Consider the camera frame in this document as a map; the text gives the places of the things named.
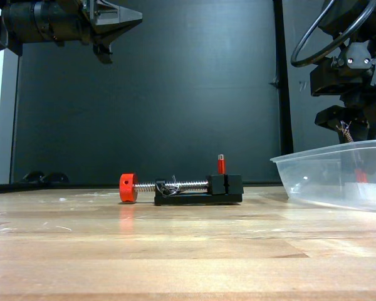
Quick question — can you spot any red RCA plug braided cable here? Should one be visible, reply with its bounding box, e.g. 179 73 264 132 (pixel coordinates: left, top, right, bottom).
335 120 369 183

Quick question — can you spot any white foam block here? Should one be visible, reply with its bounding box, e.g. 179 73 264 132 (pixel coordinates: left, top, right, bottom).
344 181 376 204

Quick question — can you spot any clear plastic tub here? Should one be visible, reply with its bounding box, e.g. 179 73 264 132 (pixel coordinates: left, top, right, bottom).
269 139 376 213

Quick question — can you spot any black rounded object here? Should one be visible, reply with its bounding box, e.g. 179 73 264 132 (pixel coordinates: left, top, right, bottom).
42 171 70 184
21 171 44 183

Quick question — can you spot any black vise with red knob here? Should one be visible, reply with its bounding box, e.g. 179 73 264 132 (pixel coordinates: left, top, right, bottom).
118 172 244 207

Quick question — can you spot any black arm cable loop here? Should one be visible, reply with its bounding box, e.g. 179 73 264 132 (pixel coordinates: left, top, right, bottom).
290 0 376 67

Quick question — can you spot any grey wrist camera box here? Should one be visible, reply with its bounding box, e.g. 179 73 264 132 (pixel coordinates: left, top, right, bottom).
337 42 373 69

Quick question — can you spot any black frame post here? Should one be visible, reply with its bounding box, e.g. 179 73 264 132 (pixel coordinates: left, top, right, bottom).
269 0 295 156

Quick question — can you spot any black frame base rail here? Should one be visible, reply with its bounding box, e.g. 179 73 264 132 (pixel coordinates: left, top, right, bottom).
0 180 285 195

